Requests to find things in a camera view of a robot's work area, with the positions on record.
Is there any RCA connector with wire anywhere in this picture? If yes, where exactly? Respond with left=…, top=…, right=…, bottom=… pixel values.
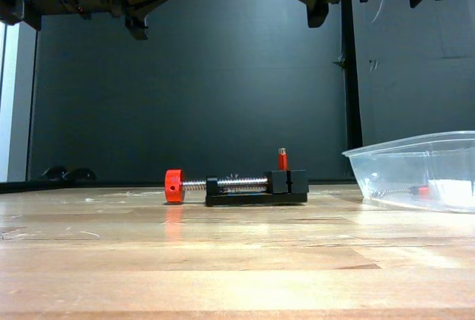
left=369, top=185, right=430, bottom=199

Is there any black clamp with red knob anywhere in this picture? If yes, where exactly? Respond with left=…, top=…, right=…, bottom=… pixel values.
left=164, top=169, right=309, bottom=208

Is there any red RCA receptacle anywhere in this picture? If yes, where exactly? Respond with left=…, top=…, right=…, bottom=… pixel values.
left=277, top=147, right=290, bottom=172

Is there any clear plastic tub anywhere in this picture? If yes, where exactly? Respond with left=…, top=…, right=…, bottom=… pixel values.
left=341, top=130, right=475, bottom=214

